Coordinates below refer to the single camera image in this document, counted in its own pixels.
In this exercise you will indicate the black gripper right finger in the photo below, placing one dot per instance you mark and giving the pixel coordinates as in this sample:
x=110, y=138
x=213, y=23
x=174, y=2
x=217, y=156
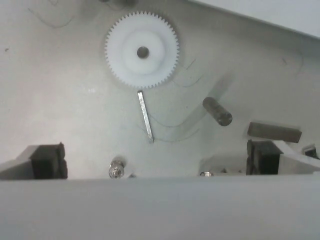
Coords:
x=265, y=160

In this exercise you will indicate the metal bolt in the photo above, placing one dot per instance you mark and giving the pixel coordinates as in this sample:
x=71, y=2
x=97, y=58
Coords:
x=116, y=168

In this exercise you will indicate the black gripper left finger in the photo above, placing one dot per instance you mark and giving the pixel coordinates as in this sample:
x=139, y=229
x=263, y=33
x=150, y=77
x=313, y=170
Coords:
x=47, y=162

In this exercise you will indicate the white large gear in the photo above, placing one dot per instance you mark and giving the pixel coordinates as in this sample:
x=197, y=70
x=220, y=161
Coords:
x=117, y=45

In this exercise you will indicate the dark metal square peg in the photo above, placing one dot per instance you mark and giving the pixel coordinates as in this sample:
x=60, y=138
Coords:
x=275, y=132

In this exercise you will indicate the thin metal square peg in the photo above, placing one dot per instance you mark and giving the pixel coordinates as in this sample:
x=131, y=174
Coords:
x=145, y=117

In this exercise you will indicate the metal round peg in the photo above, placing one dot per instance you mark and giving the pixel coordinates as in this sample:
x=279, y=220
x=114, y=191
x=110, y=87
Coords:
x=217, y=111

